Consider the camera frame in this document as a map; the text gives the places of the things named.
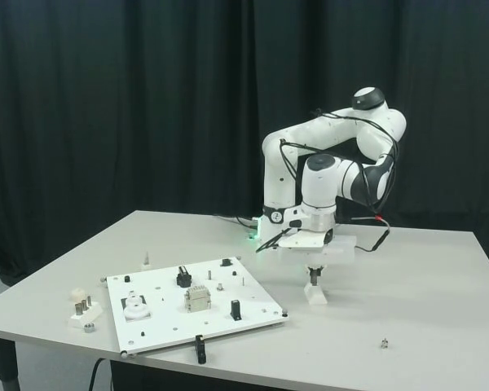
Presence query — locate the white task board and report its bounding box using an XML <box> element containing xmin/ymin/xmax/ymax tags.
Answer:
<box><xmin>99</xmin><ymin>255</ymin><xmax>289</xmax><ymax>359</ymax></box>

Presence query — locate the white square peg holder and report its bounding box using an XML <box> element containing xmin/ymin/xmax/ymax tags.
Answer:
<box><xmin>304</xmin><ymin>283</ymin><xmax>328</xmax><ymax>305</ymax></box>

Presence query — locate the black under-table cabinet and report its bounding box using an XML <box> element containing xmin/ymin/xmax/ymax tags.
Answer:
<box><xmin>109</xmin><ymin>358</ymin><xmax>237</xmax><ymax>391</ymax></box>

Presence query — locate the black floor cable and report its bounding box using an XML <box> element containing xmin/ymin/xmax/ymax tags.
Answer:
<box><xmin>88</xmin><ymin>358</ymin><xmax>107</xmax><ymax>391</ymax></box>

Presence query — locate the grey waterproof plug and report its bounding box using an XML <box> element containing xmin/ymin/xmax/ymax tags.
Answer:
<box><xmin>183</xmin><ymin>289</ymin><xmax>210</xmax><ymax>314</ymax></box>

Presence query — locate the dark table leg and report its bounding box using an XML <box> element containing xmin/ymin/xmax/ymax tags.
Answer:
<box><xmin>0</xmin><ymin>336</ymin><xmax>18</xmax><ymax>391</ymax></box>

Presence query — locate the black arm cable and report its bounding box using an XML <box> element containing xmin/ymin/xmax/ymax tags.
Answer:
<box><xmin>277</xmin><ymin>106</ymin><xmax>401</xmax><ymax>217</ymax></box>

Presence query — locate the black base cable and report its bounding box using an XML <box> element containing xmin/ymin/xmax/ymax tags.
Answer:
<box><xmin>214</xmin><ymin>213</ymin><xmax>258</xmax><ymax>229</ymax></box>

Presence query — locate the white round peg holder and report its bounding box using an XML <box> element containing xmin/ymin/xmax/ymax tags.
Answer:
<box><xmin>67</xmin><ymin>303</ymin><xmax>104</xmax><ymax>329</ymax></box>

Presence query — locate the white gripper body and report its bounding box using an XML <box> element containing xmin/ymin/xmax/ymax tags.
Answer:
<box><xmin>275</xmin><ymin>235</ymin><xmax>358</xmax><ymax>266</ymax></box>

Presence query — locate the black curtain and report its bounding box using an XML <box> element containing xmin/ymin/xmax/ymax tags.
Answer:
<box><xmin>0</xmin><ymin>0</ymin><xmax>489</xmax><ymax>286</ymax></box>

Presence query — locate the black D-SUB plug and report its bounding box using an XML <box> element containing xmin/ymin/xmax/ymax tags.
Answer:
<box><xmin>194</xmin><ymin>333</ymin><xmax>208</xmax><ymax>365</ymax></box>

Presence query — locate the white large gear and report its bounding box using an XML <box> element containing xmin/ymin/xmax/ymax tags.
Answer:
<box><xmin>124</xmin><ymin>305</ymin><xmax>151</xmax><ymax>323</ymax></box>

